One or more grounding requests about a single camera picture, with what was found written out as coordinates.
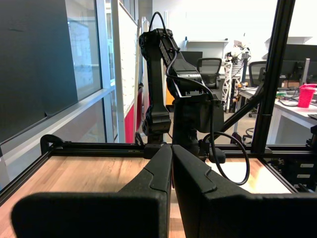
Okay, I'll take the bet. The white cabinet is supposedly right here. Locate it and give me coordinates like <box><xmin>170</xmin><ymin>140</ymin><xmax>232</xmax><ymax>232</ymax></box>
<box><xmin>185</xmin><ymin>38</ymin><xmax>229</xmax><ymax>60</ymax></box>

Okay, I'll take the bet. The white desk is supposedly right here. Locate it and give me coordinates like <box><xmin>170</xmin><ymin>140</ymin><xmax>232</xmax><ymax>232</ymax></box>
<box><xmin>266</xmin><ymin>98</ymin><xmax>317</xmax><ymax>146</ymax></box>

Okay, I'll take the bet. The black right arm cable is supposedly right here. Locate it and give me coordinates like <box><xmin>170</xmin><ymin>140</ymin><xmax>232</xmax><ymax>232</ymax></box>
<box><xmin>164</xmin><ymin>32</ymin><xmax>250</xmax><ymax>186</ymax></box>
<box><xmin>148</xmin><ymin>11</ymin><xmax>167</xmax><ymax>34</ymax></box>

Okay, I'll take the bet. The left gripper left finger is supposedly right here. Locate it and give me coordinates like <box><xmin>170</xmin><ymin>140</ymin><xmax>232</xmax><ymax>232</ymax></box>
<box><xmin>11</xmin><ymin>143</ymin><xmax>173</xmax><ymax>238</ymax></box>

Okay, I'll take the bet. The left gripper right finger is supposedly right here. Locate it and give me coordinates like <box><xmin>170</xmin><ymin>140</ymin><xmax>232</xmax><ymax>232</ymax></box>
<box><xmin>172</xmin><ymin>145</ymin><xmax>317</xmax><ymax>238</ymax></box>

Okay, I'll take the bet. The black computer monitor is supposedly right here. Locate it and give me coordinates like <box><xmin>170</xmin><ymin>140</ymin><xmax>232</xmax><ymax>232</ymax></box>
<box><xmin>284</xmin><ymin>44</ymin><xmax>317</xmax><ymax>84</ymax></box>
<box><xmin>182</xmin><ymin>51</ymin><xmax>203</xmax><ymax>70</ymax></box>

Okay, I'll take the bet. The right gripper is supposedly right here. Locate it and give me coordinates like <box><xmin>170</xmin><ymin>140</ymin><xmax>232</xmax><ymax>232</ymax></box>
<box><xmin>144</xmin><ymin>123</ymin><xmax>226</xmax><ymax>166</ymax></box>

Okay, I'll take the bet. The black aluminium frame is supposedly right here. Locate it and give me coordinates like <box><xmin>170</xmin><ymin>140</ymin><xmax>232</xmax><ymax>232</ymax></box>
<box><xmin>0</xmin><ymin>0</ymin><xmax>317</xmax><ymax>206</ymax></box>

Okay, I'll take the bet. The white lattice stand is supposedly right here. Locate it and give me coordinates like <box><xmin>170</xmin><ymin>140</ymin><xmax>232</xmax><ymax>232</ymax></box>
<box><xmin>221</xmin><ymin>59</ymin><xmax>246</xmax><ymax>112</ymax></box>

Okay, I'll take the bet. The black mesh office chair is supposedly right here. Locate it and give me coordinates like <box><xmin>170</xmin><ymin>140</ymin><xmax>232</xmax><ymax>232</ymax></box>
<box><xmin>196</xmin><ymin>57</ymin><xmax>223</xmax><ymax>100</ymax></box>
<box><xmin>247</xmin><ymin>60</ymin><xmax>268</xmax><ymax>119</ymax></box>

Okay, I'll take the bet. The white partition panel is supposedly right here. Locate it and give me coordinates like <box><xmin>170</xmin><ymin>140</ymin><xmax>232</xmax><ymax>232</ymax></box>
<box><xmin>112</xmin><ymin>0</ymin><xmax>140</xmax><ymax>143</ymax></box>

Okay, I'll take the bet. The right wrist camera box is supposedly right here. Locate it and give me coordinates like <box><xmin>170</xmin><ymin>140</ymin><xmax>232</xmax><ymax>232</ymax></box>
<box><xmin>197</xmin><ymin>98</ymin><xmax>225</xmax><ymax>133</ymax></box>

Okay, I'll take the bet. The pink plastic cup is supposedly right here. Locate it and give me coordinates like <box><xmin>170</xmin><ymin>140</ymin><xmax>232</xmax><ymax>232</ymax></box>
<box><xmin>298</xmin><ymin>83</ymin><xmax>317</xmax><ymax>108</ymax></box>

